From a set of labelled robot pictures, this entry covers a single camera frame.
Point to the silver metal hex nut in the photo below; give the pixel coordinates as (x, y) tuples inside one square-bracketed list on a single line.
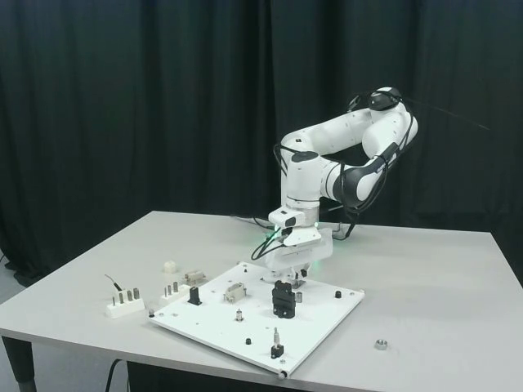
[(382, 344)]

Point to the white cube holder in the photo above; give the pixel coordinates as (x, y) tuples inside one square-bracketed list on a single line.
[(171, 268)]

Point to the metal BNC plug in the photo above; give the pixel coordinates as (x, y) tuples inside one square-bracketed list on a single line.
[(238, 315)]

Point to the white task board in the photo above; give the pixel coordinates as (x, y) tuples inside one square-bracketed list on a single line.
[(229, 339)]

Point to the metal bolt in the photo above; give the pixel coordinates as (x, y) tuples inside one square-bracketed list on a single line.
[(299, 297)]

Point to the black D-SUB plug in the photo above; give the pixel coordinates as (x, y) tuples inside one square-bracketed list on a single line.
[(282, 302)]

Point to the black cabinet under table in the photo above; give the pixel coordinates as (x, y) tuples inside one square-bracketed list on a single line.
[(196, 377)]

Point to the white box with dark window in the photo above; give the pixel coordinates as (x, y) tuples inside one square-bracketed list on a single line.
[(286, 217)]

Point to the large metal square peg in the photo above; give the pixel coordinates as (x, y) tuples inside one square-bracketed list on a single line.
[(137, 294)]

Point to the flat white mounting plate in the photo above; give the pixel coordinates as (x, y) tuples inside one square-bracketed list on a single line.
[(304, 237)]

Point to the short white peg holder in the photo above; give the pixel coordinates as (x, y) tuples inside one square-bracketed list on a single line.
[(169, 300)]

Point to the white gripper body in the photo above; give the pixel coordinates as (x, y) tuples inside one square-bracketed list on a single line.
[(302, 255)]

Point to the black curtain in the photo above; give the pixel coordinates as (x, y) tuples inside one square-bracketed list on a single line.
[(122, 102)]

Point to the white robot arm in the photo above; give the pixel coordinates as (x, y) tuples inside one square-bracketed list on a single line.
[(310, 171)]

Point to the black table leg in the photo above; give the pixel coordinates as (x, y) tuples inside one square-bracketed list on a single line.
[(18, 363)]

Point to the beige metal plug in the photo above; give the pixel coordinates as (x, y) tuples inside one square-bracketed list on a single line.
[(194, 277)]

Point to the black USB plug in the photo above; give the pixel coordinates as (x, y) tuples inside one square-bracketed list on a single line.
[(194, 297)]

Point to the long white peg holder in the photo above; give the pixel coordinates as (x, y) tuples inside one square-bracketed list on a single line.
[(124, 310)]

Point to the metal waterproof plug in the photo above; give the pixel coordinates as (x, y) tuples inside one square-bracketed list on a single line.
[(277, 338)]

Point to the white large gear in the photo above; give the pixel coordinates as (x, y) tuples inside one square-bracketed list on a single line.
[(267, 279)]

